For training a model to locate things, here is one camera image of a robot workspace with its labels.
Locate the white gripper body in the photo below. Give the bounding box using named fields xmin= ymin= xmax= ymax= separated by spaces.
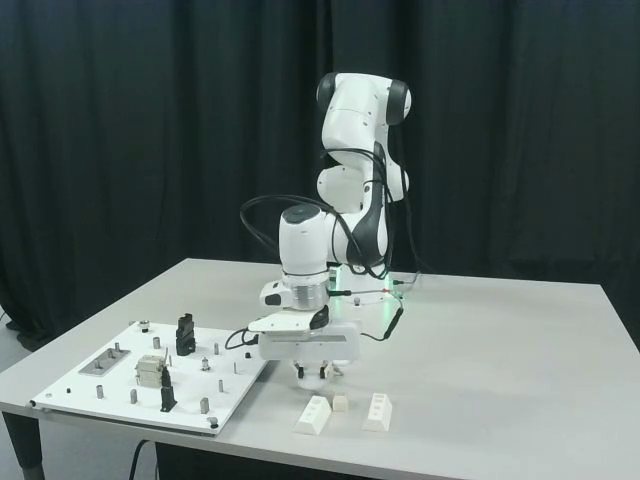
xmin=258 ymin=322 xmax=363 ymax=364

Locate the wide white peg holder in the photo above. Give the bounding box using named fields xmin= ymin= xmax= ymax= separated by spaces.
xmin=293 ymin=394 xmax=332 ymax=435

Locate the tall white peg holder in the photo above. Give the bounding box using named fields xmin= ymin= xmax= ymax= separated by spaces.
xmin=361 ymin=392 xmax=394 ymax=432

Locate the black D-SUB plug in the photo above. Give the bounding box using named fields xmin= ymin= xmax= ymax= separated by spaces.
xmin=174 ymin=312 xmax=197 ymax=357

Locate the tall black plug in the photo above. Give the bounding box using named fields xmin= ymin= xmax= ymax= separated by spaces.
xmin=159 ymin=367 xmax=178 ymax=414

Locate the white task board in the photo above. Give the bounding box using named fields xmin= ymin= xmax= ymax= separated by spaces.
xmin=29 ymin=319 xmax=275 ymax=439

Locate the black table leg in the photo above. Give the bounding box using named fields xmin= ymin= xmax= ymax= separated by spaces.
xmin=1 ymin=410 xmax=44 ymax=480

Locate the black curtain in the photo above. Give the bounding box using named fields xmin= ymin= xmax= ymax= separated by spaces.
xmin=0 ymin=0 xmax=640 ymax=346

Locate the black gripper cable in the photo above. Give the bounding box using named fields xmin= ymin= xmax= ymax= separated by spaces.
xmin=224 ymin=326 xmax=262 ymax=352

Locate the thin black base cable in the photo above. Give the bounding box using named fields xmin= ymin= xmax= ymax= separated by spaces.
xmin=392 ymin=189 xmax=424 ymax=289

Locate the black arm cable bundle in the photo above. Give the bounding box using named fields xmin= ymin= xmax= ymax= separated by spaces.
xmin=238 ymin=139 xmax=401 ymax=281

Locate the black cable under table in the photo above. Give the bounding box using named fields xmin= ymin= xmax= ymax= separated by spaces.
xmin=130 ymin=438 xmax=154 ymax=480

